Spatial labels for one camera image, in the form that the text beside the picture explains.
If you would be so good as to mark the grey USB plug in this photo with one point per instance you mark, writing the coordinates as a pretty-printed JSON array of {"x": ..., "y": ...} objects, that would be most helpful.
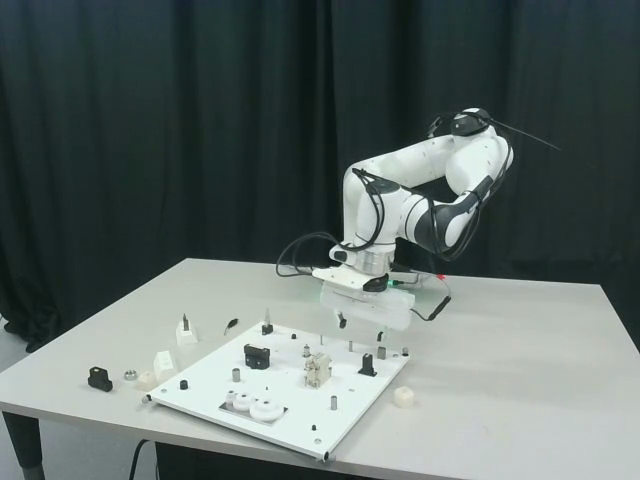
[{"x": 267, "y": 317}]

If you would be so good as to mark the black curtain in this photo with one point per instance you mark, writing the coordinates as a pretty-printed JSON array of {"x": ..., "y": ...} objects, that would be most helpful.
[{"x": 200, "y": 125}]

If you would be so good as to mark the white medium gear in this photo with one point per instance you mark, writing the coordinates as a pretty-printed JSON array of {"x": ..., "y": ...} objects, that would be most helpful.
[{"x": 244, "y": 402}]

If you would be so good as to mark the white small gear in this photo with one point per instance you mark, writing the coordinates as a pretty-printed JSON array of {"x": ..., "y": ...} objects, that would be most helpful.
[{"x": 230, "y": 397}]

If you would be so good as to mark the black table leg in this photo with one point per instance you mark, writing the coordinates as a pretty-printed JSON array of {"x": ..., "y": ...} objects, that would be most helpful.
[{"x": 22, "y": 445}]

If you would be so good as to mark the white task board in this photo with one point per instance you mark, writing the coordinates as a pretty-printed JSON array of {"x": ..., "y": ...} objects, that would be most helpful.
[{"x": 285, "y": 370}]

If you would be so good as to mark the flat white mount plate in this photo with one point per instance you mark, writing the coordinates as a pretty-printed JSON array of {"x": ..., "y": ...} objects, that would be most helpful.
[{"x": 337, "y": 279}]

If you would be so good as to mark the white peg holder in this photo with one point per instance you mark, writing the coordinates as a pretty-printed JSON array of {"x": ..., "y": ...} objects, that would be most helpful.
[
  {"x": 186, "y": 337},
  {"x": 164, "y": 362}
]

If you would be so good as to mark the metal nut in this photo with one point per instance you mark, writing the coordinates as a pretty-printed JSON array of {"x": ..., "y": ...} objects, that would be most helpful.
[{"x": 131, "y": 374}]

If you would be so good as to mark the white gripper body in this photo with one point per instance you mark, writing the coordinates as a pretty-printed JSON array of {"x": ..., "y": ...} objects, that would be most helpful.
[{"x": 370, "y": 307}]

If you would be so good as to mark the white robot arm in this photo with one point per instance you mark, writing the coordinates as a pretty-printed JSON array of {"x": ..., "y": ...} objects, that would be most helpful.
[{"x": 430, "y": 150}]

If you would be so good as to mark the white large gear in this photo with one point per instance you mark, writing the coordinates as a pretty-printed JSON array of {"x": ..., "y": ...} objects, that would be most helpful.
[{"x": 266, "y": 409}]

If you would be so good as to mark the small metal bolt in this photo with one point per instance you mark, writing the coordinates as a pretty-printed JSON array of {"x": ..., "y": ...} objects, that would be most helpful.
[{"x": 146, "y": 399}]

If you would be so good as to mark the metal square peg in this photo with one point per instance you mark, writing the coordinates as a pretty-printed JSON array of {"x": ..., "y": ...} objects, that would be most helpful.
[
  {"x": 186, "y": 322},
  {"x": 382, "y": 352}
]

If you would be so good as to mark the cream small holder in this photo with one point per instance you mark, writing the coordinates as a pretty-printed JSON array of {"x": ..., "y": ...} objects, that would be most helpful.
[
  {"x": 404, "y": 397},
  {"x": 147, "y": 380}
]

